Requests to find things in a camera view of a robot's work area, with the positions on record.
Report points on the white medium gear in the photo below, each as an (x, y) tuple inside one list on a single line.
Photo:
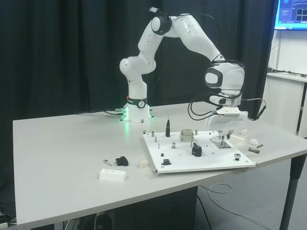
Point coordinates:
[(252, 142)]

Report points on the black Ethernet plug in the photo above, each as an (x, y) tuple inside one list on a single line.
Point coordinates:
[(196, 150)]

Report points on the white small cube holder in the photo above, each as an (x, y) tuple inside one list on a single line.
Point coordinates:
[(142, 163)]

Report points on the dark grey table leg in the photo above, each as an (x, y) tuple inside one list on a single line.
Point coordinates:
[(291, 191)]

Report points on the white peg holder with holes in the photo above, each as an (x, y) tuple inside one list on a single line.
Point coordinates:
[(112, 175)]

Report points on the thin black rod red tag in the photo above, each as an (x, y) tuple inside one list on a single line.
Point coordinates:
[(262, 109)]

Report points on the black waterproof plug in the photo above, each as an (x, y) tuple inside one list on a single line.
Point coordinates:
[(167, 129)]

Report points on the blue screen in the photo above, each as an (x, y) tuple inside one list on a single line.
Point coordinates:
[(291, 13)]

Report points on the black D-SUB plug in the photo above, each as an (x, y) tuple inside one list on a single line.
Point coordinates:
[(121, 161)]

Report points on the metal round peg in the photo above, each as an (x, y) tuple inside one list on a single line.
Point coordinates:
[(254, 150)]

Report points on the black curtain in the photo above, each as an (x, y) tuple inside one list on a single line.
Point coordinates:
[(60, 52)]

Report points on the white small holder block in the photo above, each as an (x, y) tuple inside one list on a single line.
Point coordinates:
[(243, 132)]

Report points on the metal square peg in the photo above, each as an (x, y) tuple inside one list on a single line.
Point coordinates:
[(259, 145)]

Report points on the white cabinet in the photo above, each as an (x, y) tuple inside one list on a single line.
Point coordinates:
[(285, 100)]

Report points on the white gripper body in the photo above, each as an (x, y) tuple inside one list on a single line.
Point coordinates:
[(226, 121)]

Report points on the white flat bar holder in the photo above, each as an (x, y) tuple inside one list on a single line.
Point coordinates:
[(238, 137)]

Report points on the metal BNC plug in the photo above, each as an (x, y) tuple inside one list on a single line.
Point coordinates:
[(173, 145)]

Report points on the white large gear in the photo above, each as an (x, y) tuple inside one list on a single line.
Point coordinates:
[(215, 139)]

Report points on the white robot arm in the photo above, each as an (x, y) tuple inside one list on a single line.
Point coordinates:
[(192, 31)]

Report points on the white task board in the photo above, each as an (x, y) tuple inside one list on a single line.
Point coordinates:
[(192, 163)]

